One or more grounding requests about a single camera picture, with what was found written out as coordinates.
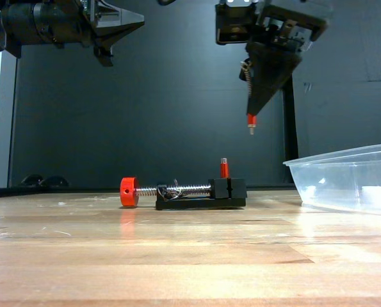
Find red RCA connector braided cable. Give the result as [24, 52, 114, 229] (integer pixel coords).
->
[239, 59, 258, 136]

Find black clamp vise red knob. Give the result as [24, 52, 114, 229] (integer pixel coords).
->
[119, 176, 247, 211]

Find clear plastic tub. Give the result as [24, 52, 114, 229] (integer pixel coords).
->
[282, 143, 381, 217]

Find white foam block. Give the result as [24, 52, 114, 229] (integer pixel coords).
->
[362, 184, 381, 211]

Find thin socket wires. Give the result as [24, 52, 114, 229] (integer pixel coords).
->
[158, 178, 183, 201]

